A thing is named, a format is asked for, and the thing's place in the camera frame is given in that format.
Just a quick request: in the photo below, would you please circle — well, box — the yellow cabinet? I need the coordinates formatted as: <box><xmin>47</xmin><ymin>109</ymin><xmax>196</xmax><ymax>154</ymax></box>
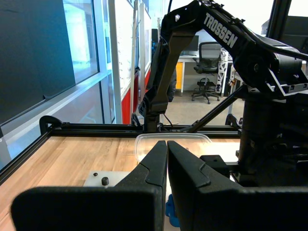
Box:
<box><xmin>175</xmin><ymin>62</ymin><xmax>184</xmax><ymax>90</ymax></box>

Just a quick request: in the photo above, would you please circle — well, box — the black aluminium frame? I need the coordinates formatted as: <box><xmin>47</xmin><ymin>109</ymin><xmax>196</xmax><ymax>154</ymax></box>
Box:
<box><xmin>0</xmin><ymin>0</ymin><xmax>293</xmax><ymax>185</ymax></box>

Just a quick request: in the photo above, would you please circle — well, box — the black computer monitor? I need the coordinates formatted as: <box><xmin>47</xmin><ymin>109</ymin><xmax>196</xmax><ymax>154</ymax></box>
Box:
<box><xmin>182</xmin><ymin>35</ymin><xmax>200</xmax><ymax>56</ymax></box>

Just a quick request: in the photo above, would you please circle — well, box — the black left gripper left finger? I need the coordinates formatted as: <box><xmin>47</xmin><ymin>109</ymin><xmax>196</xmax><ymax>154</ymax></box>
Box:
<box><xmin>11</xmin><ymin>141</ymin><xmax>168</xmax><ymax>231</ymax></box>

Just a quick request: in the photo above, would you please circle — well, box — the clear plastic tub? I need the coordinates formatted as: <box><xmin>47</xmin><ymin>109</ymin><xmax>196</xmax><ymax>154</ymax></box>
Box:
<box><xmin>134</xmin><ymin>133</ymin><xmax>212</xmax><ymax>167</ymax></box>

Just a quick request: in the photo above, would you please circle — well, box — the white lattice structure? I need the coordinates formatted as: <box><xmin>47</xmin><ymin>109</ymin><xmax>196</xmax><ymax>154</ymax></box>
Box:
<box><xmin>216</xmin><ymin>47</ymin><xmax>235</xmax><ymax>94</ymax></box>

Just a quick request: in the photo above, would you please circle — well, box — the white desk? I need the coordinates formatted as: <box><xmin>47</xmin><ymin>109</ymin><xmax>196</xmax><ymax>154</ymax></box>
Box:
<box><xmin>177</xmin><ymin>54</ymin><xmax>200</xmax><ymax>93</ymax></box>

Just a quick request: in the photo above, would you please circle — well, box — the black office chair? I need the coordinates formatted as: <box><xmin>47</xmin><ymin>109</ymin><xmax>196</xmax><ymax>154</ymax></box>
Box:
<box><xmin>192</xmin><ymin>42</ymin><xmax>222</xmax><ymax>104</ymax></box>

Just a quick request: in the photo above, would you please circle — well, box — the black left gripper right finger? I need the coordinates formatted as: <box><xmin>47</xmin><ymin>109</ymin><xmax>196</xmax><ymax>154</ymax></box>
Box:
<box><xmin>167</xmin><ymin>141</ymin><xmax>308</xmax><ymax>231</ymax></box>

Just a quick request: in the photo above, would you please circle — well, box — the blue block with screws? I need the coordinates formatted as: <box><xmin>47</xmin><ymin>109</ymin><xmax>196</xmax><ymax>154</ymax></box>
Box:
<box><xmin>165</xmin><ymin>194</ymin><xmax>180</xmax><ymax>228</ymax></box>

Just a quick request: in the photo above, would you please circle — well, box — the red partition panel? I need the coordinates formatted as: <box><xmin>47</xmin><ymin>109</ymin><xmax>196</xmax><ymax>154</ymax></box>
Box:
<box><xmin>121</xmin><ymin>88</ymin><xmax>132</xmax><ymax>125</ymax></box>
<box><xmin>133</xmin><ymin>72</ymin><xmax>140</xmax><ymax>114</ymax></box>

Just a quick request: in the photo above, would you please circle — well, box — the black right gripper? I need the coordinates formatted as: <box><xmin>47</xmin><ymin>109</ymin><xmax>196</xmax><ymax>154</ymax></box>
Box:
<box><xmin>200</xmin><ymin>134</ymin><xmax>308</xmax><ymax>187</ymax></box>

